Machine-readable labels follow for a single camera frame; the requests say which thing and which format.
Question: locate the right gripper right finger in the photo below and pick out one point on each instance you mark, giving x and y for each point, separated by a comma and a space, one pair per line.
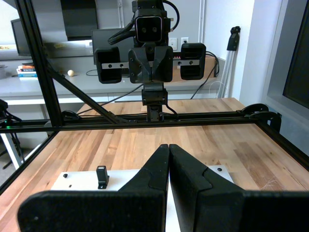
229, 210

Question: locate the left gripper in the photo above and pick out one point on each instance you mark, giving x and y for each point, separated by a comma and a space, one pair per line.
108, 73

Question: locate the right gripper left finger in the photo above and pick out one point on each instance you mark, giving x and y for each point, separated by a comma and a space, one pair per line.
96, 210

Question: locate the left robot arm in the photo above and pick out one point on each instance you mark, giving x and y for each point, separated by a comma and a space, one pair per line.
154, 96

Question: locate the white task board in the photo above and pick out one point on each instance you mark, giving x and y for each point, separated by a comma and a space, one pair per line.
82, 180

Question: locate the black block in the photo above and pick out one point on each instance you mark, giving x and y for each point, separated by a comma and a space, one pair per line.
102, 176

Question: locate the black computer monitor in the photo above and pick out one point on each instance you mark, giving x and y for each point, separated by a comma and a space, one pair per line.
20, 38
106, 36

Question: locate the small wooden ball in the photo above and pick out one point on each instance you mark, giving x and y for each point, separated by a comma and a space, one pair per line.
71, 73

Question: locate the folded tripod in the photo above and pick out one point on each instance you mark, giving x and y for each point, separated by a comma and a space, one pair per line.
233, 58

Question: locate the stack of books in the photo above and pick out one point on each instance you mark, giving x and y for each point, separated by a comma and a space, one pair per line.
27, 72

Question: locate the white desk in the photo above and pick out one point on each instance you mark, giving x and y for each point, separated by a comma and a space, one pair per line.
29, 89

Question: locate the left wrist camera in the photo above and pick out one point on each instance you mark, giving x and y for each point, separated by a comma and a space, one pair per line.
148, 29

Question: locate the black frame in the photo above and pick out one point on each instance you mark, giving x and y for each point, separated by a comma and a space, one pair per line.
36, 48

